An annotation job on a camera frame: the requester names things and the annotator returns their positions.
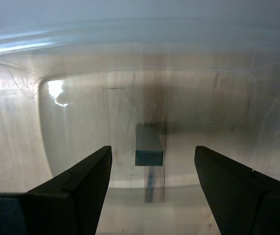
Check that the dark metal bar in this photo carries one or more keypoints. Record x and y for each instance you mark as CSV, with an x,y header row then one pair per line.
x,y
148,156

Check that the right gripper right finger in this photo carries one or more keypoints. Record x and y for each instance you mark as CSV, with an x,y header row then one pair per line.
x,y
240,200

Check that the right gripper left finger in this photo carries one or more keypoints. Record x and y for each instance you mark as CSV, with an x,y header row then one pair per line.
x,y
56,200

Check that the clear plastic tub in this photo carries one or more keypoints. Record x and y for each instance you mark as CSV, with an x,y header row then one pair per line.
x,y
81,122

